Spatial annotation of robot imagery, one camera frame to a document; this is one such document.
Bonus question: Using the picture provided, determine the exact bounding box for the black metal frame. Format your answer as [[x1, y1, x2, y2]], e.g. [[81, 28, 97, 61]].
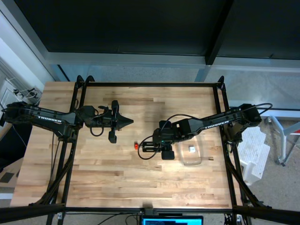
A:
[[0, 75, 300, 225]]

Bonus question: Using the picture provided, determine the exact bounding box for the small black camera box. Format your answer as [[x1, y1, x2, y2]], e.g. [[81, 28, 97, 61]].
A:
[[140, 203, 156, 215]]

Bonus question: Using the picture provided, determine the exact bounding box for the white power strip with plugs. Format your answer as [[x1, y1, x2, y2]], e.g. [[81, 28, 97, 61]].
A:
[[12, 87, 40, 99]]

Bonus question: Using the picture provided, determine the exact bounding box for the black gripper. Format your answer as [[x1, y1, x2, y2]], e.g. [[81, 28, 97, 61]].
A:
[[98, 100, 135, 144], [152, 120, 176, 161]]

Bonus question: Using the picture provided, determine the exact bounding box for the white plastic step block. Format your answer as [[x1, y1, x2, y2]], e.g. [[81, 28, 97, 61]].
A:
[[236, 127, 268, 187]]

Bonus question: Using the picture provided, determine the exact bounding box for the grey metal chair frame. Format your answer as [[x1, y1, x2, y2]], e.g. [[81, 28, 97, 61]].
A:
[[266, 114, 300, 167]]

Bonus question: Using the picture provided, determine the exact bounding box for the brown cardboard box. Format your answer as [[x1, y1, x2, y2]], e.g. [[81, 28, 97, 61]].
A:
[[0, 156, 24, 200]]

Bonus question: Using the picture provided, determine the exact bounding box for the black vise with orange knob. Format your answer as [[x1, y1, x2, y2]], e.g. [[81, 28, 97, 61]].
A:
[[134, 141, 162, 153]]

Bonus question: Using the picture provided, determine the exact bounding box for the large black box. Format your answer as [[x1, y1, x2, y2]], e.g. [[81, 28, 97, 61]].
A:
[[0, 121, 33, 173]]

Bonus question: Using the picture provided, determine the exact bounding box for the black overhead beam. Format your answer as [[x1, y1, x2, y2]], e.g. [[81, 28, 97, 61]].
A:
[[205, 0, 235, 66]]

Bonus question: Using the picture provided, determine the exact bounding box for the clear plastic tub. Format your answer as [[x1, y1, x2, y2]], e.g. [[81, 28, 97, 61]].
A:
[[176, 136, 205, 168]]

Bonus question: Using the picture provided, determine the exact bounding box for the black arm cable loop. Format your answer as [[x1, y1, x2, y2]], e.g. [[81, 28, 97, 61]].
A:
[[137, 137, 164, 161], [90, 125, 105, 137]]

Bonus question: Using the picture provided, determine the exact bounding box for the blue laptop screen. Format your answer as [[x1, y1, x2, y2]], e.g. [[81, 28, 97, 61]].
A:
[[140, 215, 204, 225]]

